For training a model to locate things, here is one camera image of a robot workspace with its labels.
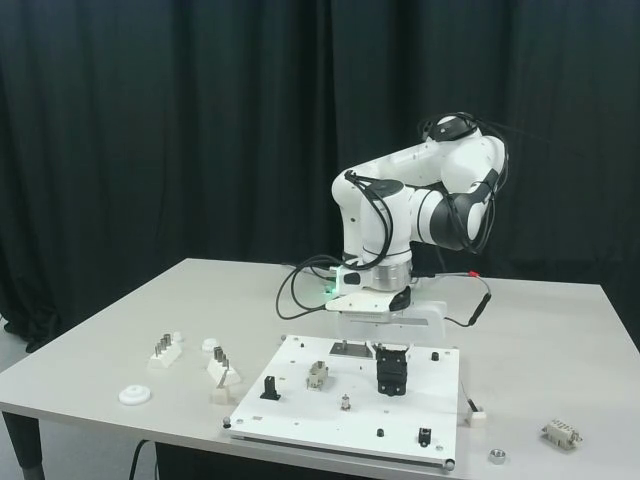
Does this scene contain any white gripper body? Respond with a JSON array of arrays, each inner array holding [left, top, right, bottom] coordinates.
[[335, 299, 448, 346]]

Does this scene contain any black D-SUB plug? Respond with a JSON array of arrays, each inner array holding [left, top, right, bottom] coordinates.
[[375, 347, 409, 376]]

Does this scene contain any small white sensor box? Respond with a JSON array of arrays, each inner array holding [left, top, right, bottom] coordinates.
[[333, 268, 375, 295]]

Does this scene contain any white task board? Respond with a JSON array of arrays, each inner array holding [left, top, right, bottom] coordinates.
[[221, 333, 461, 472]]

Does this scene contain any white peg holder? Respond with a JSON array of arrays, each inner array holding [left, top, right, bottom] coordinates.
[[146, 345, 182, 371], [206, 359, 242, 386]]

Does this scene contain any beige waterproof plug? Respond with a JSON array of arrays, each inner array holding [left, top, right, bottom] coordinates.
[[542, 419, 584, 445]]

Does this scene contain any white large gear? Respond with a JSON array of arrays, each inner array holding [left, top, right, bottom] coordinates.
[[118, 383, 153, 406]]

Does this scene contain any black curtain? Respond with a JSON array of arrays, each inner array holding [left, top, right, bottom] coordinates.
[[0, 0, 640, 354]]

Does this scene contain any dark grey table leg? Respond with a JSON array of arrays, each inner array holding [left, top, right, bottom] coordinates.
[[1, 410, 45, 480]]

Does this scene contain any silver wrist ring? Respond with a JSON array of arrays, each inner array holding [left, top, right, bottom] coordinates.
[[372, 260, 413, 292]]

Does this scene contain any black looped cable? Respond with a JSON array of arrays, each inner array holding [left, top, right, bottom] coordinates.
[[272, 254, 346, 320]]

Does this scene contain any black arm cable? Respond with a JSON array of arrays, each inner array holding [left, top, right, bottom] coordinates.
[[343, 112, 591, 264]]

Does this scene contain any thick black floor cable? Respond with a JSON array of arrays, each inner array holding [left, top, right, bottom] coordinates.
[[130, 438, 152, 480]]

